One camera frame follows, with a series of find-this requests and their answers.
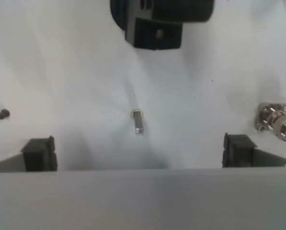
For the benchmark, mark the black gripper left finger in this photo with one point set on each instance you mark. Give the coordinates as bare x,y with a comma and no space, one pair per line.
38,155

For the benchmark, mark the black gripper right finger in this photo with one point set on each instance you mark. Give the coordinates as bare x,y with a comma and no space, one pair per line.
237,152

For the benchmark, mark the thin metal peg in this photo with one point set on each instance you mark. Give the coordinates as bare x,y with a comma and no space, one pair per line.
138,123

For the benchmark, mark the small black screw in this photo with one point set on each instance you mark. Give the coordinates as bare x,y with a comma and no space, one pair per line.
3,114

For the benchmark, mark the white task board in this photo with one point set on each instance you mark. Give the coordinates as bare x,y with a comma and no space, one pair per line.
61,72

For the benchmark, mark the black D-SUB plug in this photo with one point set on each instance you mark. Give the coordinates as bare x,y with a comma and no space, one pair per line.
157,28

